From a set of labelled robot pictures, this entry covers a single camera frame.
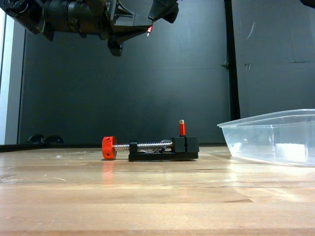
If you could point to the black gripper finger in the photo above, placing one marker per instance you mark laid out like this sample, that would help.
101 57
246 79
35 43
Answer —
128 32
165 9

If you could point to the black clamp hub red knob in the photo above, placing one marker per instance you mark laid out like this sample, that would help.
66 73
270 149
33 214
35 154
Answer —
184 147

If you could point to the clear plastic tub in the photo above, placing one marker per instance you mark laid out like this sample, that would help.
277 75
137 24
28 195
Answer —
290 127

